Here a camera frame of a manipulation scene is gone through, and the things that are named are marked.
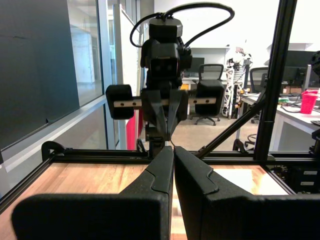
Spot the black aluminium frame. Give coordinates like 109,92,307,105
0,0,320,218

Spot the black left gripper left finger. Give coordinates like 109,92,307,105
11,146,175,240

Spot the black mesh office chair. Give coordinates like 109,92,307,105
249,66,270,124
191,63,225,126

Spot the black office monitor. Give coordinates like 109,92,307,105
282,49,317,81
186,57,205,77

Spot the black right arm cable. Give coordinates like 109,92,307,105
129,13,161,49
155,1,236,49

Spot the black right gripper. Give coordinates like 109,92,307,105
105,79,225,141

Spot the red cup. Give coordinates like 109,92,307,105
299,89,320,115

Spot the white desk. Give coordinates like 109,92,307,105
241,92,320,153

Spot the red panel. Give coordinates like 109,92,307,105
126,109,144,151

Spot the black rounded object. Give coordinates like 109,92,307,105
310,49,320,68

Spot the black electronics box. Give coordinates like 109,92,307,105
268,163,320,195

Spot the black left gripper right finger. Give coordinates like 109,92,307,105
174,146,320,240

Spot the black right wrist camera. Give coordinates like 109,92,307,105
146,41,183,81

